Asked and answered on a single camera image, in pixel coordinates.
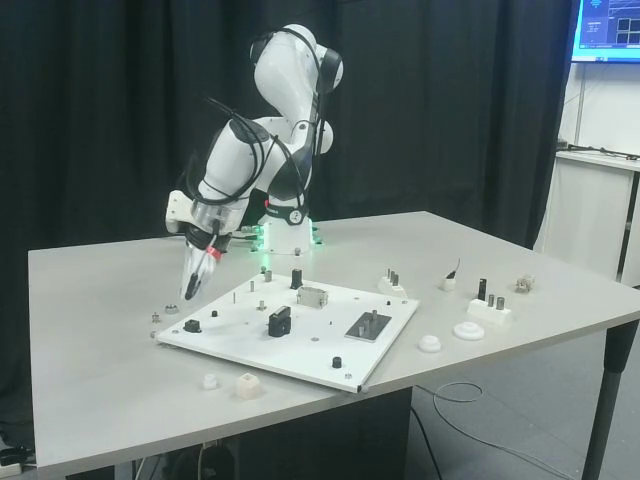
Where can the white square peg holder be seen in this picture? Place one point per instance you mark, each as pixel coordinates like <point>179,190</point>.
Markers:
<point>390,288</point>

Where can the metal round peg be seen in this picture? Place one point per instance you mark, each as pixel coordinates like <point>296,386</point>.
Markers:
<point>500,304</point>
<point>491,301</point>

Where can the white cabinet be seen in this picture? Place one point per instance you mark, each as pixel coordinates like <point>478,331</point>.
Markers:
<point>590,215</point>

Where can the white round peg holder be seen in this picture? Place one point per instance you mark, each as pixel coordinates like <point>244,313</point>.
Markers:
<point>487,315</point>

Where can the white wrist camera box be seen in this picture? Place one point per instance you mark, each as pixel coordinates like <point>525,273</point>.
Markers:
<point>179,210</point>

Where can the white medium gear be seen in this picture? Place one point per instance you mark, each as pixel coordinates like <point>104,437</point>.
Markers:
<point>431,342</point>

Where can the small white plug holder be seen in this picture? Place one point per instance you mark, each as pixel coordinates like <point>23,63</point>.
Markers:
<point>447,285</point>

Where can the dark grey table leg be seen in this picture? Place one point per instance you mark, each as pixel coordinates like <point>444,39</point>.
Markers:
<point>607,400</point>

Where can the white task board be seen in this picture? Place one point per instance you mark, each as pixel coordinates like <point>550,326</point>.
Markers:
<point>300,347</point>

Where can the black curtain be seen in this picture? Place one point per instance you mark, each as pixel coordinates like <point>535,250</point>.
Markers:
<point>100,100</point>

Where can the black box under table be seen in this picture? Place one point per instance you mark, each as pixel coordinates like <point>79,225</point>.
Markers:
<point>300,440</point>

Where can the metal nut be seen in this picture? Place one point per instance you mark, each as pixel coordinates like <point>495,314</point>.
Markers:
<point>171,308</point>

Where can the blue screen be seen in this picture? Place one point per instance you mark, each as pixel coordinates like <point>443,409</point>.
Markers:
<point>610,30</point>

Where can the white small gear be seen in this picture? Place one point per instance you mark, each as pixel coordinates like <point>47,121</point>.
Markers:
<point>210,382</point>

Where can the white large gear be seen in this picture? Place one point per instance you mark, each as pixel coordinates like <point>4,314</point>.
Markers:
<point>468,331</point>

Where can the silver metal connector plug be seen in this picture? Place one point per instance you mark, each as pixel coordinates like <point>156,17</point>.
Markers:
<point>522,285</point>

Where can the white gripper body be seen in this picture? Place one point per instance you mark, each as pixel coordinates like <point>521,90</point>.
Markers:
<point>192,265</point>

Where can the black D-SUB plug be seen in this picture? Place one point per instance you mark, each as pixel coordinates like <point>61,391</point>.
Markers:
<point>482,289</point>

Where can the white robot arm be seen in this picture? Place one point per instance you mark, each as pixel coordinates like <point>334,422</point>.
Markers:
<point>280,65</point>

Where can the small white cube holder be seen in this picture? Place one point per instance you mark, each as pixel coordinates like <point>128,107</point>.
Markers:
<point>248,387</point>

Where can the white power strip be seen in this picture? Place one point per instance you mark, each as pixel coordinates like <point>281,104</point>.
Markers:
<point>15,465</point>

